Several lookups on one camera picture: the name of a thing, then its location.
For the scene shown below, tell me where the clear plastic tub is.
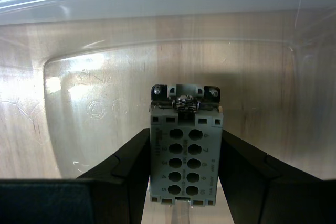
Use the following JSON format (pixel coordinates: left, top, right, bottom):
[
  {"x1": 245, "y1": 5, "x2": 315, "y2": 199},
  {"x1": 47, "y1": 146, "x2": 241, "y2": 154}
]
[{"x1": 0, "y1": 0, "x2": 336, "y2": 224}]

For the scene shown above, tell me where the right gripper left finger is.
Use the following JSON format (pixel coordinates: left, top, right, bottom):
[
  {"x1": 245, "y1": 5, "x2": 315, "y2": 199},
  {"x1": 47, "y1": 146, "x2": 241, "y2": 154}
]
[{"x1": 76, "y1": 127, "x2": 151, "y2": 224}]

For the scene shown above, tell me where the grey HAN10-E connector insert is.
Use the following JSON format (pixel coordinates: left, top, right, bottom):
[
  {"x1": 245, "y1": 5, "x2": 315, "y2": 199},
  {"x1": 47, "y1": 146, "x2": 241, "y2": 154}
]
[{"x1": 149, "y1": 83, "x2": 224, "y2": 209}]

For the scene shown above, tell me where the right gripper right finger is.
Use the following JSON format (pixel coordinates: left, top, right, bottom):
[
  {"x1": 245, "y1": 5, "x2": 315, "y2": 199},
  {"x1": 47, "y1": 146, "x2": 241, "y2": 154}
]
[{"x1": 222, "y1": 129, "x2": 323, "y2": 224}]

